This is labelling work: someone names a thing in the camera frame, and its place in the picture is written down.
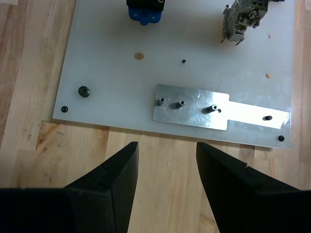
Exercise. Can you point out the silver metal standoff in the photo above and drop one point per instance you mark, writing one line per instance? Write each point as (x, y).
(181, 103)
(212, 108)
(160, 100)

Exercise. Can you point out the black corner screw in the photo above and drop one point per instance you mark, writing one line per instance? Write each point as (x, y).
(281, 138)
(64, 109)

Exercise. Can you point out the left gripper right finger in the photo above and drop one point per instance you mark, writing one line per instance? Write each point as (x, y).
(247, 208)

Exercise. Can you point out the large black knurled screw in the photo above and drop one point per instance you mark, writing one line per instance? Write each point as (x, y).
(84, 91)

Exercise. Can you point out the beige HAN10E connector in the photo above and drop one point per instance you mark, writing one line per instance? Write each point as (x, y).
(245, 11)

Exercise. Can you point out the white plastic board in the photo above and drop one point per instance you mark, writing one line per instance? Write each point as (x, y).
(109, 72)

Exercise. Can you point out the grey metal plate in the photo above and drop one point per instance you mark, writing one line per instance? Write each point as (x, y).
(189, 116)

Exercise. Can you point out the black standoff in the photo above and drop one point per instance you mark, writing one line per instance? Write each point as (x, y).
(267, 118)

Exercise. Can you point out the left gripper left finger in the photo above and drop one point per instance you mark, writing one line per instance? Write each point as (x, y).
(85, 208)

